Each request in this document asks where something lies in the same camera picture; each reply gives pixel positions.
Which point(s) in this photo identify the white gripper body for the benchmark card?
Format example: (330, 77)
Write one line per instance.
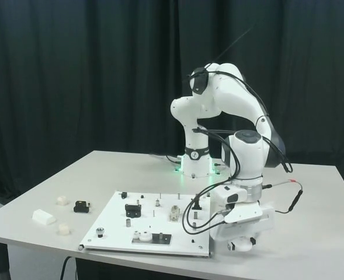
(241, 229)

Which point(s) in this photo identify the white large gear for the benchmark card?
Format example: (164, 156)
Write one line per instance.
(242, 244)

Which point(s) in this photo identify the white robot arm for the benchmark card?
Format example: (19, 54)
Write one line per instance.
(230, 93)

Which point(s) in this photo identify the white medium gear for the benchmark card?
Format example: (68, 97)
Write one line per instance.
(145, 236)

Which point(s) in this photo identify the white small gear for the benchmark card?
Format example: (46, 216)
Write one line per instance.
(135, 235)

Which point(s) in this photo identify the black USB plug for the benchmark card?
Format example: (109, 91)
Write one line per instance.
(197, 204)

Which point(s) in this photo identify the white task board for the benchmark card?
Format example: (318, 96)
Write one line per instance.
(160, 248)

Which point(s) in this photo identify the round metal BNC plug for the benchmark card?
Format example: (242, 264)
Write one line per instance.
(100, 232)

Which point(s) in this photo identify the black D-SUB plug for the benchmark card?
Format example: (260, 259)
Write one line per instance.
(81, 206)

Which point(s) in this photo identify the small cream holder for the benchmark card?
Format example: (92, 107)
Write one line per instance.
(63, 230)

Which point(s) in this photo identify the small white holder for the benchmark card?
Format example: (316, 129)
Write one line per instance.
(62, 201)

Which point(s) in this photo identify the long white holder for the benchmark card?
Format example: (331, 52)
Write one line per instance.
(44, 217)

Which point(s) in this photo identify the black curtains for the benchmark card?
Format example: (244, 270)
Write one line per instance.
(72, 73)

